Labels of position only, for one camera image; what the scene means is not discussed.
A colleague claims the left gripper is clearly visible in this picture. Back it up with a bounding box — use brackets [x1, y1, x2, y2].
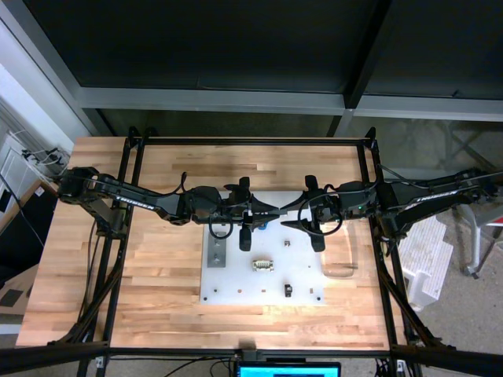
[234, 176, 283, 252]

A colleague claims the grey metal plate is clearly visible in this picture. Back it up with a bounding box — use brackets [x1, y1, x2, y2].
[207, 236, 229, 269]

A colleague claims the white task board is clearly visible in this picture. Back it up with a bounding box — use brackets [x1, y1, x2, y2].
[199, 190, 328, 307]

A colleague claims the blue screen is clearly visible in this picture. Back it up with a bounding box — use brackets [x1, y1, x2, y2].
[234, 361, 342, 377]

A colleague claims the black frame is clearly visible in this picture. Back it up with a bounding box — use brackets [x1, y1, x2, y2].
[15, 125, 503, 377]

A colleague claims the cardboard box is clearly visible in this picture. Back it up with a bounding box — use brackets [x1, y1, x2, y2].
[0, 262, 41, 316]

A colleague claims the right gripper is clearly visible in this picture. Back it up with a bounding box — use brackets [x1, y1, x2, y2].
[279, 174, 328, 254]

